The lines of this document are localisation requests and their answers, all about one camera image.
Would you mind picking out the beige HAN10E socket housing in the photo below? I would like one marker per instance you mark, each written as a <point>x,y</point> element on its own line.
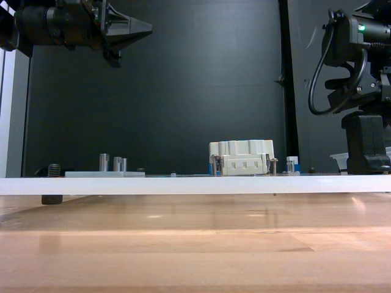
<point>241,158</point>

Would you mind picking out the silver metal post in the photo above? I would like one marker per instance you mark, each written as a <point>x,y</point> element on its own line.
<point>104,163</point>
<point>119,164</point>

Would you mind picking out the clear plastic tub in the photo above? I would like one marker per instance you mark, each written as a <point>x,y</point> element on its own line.
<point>339,161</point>

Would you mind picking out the black plug housing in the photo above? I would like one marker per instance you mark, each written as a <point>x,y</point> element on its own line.
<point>365,146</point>

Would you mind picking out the blue connector holder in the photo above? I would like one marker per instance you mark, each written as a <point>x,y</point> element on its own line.
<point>210,170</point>

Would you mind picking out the black board foot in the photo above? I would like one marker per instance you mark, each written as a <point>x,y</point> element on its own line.
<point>52,200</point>

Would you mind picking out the white task board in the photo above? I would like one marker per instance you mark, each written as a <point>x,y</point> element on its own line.
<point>195,185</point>

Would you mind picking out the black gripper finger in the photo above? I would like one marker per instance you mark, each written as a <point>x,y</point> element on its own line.
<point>122,41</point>
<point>122,24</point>
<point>366,112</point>

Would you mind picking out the silver mounting screw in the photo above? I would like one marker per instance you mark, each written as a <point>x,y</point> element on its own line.
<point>274,166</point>

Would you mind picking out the small white blue connector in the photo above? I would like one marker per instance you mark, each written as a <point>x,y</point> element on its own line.
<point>292,166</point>

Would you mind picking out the grey metal plate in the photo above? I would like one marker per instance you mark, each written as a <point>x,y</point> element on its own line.
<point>104,174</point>

